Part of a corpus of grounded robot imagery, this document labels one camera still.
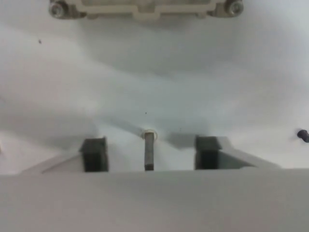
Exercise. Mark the thin metal square peg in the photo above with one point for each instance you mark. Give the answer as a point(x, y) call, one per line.
point(149, 152)

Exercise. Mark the gripper right finger with black tip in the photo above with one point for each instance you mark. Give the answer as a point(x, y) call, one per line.
point(207, 152)

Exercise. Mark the gripper left finger with black tip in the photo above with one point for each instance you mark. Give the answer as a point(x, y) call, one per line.
point(95, 154)

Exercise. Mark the white task board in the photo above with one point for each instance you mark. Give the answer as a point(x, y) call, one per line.
point(154, 72)

